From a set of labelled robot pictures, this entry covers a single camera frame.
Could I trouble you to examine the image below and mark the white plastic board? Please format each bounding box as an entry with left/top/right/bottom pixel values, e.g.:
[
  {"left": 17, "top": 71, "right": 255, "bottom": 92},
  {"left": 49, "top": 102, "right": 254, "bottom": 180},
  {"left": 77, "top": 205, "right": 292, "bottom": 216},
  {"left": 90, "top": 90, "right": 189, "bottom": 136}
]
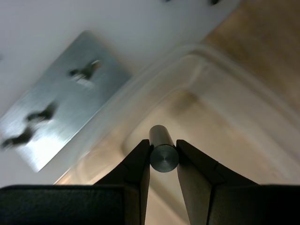
[{"left": 0, "top": 0, "right": 241, "bottom": 186}]

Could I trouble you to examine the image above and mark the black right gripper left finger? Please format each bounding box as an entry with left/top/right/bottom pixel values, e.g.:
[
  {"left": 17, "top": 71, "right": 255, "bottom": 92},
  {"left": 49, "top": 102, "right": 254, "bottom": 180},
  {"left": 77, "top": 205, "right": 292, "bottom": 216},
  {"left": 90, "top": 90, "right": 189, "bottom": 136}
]
[{"left": 0, "top": 139, "right": 150, "bottom": 225}]

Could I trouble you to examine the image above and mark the grey metal plate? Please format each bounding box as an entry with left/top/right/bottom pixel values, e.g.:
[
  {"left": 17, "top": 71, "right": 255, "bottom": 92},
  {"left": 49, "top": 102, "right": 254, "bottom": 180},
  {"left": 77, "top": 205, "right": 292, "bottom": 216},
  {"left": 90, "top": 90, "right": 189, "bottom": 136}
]
[{"left": 0, "top": 30, "right": 132, "bottom": 173}]

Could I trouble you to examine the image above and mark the clear plastic tub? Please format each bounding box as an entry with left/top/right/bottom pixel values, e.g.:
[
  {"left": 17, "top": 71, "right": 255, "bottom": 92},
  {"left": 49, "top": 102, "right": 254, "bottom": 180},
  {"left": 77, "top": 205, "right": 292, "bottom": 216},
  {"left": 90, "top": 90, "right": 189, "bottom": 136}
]
[{"left": 53, "top": 42, "right": 300, "bottom": 225}]

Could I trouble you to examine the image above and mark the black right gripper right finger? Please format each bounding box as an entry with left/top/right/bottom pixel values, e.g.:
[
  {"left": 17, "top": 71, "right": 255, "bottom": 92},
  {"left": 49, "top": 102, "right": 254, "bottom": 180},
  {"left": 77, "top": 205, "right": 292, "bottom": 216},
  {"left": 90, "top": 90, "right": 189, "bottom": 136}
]
[{"left": 176, "top": 139, "right": 300, "bottom": 225}]

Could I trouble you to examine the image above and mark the dark metal cylinder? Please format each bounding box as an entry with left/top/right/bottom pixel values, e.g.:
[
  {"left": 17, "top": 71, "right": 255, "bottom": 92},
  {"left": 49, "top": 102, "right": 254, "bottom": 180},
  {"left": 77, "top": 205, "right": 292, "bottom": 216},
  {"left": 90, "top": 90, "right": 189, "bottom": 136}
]
[{"left": 149, "top": 125, "right": 180, "bottom": 174}]

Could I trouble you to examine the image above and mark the hollow dark metal peg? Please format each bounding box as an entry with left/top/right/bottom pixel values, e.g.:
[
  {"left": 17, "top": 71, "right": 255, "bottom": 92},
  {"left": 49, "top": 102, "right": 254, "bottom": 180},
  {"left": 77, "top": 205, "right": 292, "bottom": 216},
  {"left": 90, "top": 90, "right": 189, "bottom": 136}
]
[{"left": 68, "top": 63, "right": 95, "bottom": 86}]

